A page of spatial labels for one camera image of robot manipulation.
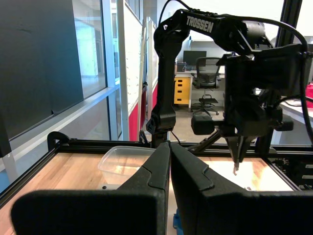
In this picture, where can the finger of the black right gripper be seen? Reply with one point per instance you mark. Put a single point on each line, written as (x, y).
(244, 147)
(234, 147)

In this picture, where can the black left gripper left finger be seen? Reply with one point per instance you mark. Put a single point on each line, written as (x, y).
(97, 213)

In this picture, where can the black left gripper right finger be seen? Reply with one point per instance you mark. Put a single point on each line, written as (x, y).
(244, 213)

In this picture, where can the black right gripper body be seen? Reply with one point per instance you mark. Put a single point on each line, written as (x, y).
(244, 117)

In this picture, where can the small clear RJ45 connector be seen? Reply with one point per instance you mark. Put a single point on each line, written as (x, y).
(235, 169)

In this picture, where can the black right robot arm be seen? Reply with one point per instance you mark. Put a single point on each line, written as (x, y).
(166, 85)

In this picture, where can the black office chair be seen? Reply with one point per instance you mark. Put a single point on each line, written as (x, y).
(205, 83)

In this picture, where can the clear plastic tub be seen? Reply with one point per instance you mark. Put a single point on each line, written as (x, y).
(117, 161)

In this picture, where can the yellow drawer cabinet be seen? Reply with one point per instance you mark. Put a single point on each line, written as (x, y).
(182, 90)

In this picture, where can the black computer monitor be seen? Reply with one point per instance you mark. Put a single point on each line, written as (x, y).
(194, 57)

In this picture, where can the white and red partition panel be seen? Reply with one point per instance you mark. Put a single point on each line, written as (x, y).
(132, 61)
(152, 61)

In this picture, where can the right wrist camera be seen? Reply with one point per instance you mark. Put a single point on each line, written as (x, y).
(239, 76)

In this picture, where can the blue D-sub connector mount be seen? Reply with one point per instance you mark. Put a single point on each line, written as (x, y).
(178, 224)

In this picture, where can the black aluminium frame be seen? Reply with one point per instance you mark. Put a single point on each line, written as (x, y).
(97, 143)

